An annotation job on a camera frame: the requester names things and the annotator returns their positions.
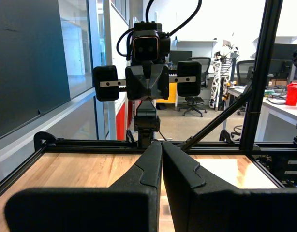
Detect black computer monitor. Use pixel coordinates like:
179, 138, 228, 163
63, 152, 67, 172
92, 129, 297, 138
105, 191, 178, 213
269, 43, 297, 80
169, 50, 193, 64

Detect black aluminium frame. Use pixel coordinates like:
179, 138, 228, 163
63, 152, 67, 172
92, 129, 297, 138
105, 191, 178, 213
0, 0, 297, 201

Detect aluminium glass wall frame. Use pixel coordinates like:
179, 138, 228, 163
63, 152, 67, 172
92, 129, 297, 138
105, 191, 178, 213
0, 0, 113, 170

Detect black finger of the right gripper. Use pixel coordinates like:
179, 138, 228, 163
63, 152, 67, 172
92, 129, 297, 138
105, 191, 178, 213
148, 64, 169, 100
126, 65, 149, 100

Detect white cabinet red panels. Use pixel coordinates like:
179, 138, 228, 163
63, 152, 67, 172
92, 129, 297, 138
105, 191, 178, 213
107, 93, 134, 141

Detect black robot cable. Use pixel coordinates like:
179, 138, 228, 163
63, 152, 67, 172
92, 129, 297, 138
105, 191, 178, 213
168, 0, 203, 37
145, 0, 156, 24
116, 28, 135, 58

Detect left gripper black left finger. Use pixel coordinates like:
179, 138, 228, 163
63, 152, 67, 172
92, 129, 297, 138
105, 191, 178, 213
4, 141, 163, 232

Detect red plastic cup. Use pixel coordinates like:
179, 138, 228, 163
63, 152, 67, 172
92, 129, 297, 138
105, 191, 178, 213
285, 81, 297, 106

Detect yellow cabinet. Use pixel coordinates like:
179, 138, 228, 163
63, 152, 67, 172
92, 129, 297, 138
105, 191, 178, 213
156, 82, 178, 107

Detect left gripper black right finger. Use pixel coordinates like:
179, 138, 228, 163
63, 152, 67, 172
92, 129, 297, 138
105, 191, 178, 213
163, 142, 297, 232

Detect black office chair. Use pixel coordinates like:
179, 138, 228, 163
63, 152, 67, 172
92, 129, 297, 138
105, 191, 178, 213
178, 57, 212, 118
235, 59, 255, 116

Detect white lattice structure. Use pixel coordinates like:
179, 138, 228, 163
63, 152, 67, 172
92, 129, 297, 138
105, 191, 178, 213
209, 57, 233, 110

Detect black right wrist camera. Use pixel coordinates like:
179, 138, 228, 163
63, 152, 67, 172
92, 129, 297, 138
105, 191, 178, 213
132, 35, 161, 62

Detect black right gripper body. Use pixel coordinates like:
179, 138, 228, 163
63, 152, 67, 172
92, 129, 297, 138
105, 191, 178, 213
93, 60, 202, 102

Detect white desk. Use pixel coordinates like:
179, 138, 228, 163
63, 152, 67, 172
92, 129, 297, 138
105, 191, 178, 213
223, 86, 297, 143

